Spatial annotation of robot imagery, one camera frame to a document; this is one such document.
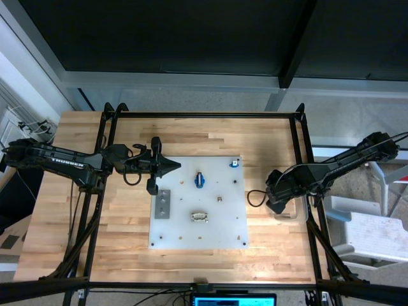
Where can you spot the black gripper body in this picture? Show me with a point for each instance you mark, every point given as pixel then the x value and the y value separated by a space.
pixel 282 191
pixel 155 165

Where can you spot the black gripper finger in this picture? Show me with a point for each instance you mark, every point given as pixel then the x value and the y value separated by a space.
pixel 167 162
pixel 167 169

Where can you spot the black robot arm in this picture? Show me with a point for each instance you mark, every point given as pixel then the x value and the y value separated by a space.
pixel 350 158
pixel 63 161

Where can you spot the beige connector base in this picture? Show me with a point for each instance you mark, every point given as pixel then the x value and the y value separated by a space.
pixel 199 217

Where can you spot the clear plastic tub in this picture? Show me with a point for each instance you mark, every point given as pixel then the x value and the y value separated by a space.
pixel 301 210

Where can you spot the large blue clamp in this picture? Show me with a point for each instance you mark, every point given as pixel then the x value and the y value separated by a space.
pixel 194 182

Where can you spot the white bar plug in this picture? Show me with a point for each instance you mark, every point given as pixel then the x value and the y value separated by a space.
pixel 199 178

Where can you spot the grey metal plate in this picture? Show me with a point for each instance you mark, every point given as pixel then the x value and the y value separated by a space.
pixel 158 205

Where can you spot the small blue clamp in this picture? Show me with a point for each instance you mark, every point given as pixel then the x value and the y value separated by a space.
pixel 230 165

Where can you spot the white mounting board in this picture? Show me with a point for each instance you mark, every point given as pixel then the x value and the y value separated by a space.
pixel 220 229

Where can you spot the white step stool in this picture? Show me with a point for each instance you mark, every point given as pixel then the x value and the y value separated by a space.
pixel 376 236

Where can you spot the laptop screen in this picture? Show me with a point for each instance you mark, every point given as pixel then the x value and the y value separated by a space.
pixel 232 301

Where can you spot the white power strip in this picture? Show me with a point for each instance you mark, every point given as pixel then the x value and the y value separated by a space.
pixel 39 129

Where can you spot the cardboard box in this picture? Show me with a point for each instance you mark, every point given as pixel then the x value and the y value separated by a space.
pixel 12 236

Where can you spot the white chair frame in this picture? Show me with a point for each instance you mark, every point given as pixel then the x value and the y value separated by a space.
pixel 383 194

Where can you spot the small black camera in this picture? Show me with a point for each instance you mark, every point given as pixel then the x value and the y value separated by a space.
pixel 201 286

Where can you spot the black metal frame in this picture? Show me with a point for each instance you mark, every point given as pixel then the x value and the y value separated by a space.
pixel 38 287

